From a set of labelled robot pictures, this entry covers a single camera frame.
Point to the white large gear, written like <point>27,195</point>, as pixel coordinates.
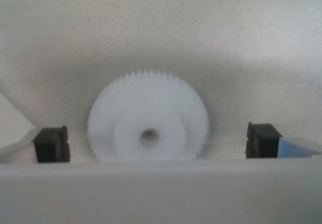
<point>148,113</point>

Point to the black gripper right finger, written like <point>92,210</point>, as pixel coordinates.
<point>261,141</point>

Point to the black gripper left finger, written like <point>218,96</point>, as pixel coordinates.
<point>51,146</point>

